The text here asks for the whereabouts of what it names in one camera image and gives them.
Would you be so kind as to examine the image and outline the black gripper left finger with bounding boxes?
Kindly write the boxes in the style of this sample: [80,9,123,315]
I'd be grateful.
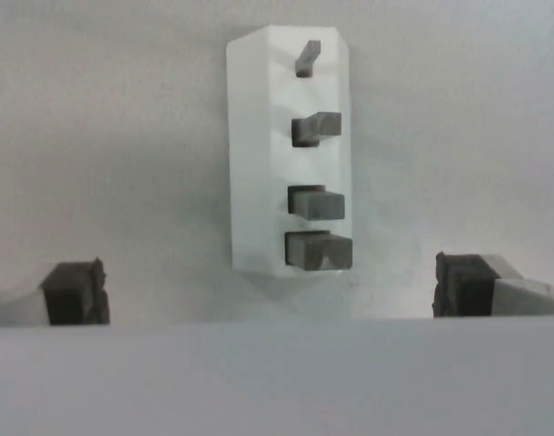
[0,256,112,329]

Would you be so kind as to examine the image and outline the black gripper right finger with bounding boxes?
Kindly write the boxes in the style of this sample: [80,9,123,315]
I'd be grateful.
[432,252,554,320]

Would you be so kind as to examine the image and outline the thick metal square peg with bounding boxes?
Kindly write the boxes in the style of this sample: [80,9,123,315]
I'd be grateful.
[284,230,353,272]

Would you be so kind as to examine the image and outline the medium metal square peg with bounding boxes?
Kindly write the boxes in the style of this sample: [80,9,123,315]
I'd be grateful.
[287,184,346,221]

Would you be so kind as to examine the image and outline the slim metal square peg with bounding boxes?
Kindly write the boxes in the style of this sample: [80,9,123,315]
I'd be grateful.
[291,111,342,148]

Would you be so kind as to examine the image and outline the white square peg holder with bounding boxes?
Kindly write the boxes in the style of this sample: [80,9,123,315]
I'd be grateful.
[225,25,353,279]

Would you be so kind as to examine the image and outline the thinnest metal square peg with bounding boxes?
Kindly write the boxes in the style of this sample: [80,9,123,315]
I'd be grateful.
[293,39,322,77]

